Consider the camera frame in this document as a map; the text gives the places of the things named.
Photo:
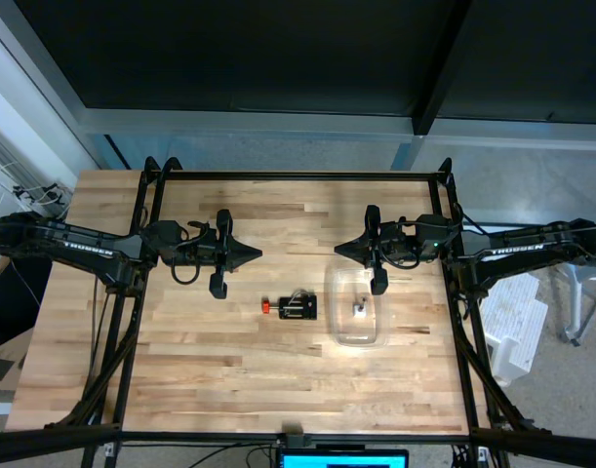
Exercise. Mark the grey metal stand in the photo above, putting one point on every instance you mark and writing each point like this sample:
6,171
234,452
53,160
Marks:
575,292

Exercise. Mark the clear plastic tub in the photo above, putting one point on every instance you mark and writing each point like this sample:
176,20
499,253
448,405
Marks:
375,326

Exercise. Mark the black wall post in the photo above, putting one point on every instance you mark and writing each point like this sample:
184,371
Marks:
444,63

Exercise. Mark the black clamp with red knob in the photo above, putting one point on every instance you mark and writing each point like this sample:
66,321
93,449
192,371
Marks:
302,312

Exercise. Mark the small black camera box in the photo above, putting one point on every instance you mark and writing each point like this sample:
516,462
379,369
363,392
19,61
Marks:
295,440

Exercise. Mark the white plastic step stool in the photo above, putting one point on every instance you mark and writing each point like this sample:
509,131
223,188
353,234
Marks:
514,317

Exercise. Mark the brown cardboard box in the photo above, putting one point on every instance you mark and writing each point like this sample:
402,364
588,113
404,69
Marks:
14,343

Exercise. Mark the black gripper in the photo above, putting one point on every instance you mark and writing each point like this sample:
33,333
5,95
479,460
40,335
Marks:
205,253
395,246

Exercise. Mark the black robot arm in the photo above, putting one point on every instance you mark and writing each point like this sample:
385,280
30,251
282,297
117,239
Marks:
83,246
517,251

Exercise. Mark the blue laptop screen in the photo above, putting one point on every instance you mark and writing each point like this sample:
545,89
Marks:
341,460

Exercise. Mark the white power strip with plugs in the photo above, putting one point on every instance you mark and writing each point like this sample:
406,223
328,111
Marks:
31,194

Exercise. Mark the black aluminium frame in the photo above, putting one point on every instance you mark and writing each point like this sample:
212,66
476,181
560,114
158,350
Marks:
297,176

